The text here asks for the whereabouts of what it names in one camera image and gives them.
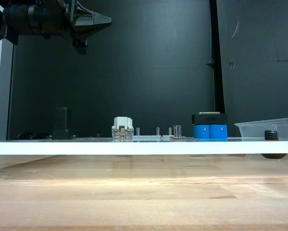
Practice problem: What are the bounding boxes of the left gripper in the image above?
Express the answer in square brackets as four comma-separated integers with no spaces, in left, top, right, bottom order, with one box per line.
[54,0,112,55]

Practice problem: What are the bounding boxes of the clear plastic container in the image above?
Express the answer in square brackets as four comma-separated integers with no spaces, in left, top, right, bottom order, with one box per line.
[234,116,288,139]

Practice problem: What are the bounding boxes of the tall black threaded stud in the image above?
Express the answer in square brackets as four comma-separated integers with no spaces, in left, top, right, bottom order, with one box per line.
[56,107,67,131]

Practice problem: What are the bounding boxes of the beige many-pin connector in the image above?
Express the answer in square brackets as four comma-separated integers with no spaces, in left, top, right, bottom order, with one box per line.
[111,116,134,143]

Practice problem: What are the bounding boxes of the grey metal base strip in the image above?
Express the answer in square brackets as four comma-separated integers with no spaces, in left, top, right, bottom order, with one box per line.
[133,135,173,141]

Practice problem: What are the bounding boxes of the white task board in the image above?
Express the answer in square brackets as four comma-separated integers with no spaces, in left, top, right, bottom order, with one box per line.
[0,141,288,156]

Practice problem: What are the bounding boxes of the black block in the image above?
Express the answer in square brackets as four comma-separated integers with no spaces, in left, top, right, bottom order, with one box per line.
[191,113,228,126]

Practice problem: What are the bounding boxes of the blue socket block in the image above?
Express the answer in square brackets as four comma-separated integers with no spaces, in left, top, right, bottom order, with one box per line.
[193,124,210,140]
[209,124,228,140]

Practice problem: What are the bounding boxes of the short black threaded stud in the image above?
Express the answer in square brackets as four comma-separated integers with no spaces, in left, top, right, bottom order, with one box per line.
[264,130,280,141]

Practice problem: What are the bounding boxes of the steel post on square base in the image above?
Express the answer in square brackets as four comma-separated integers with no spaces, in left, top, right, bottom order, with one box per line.
[171,124,186,141]

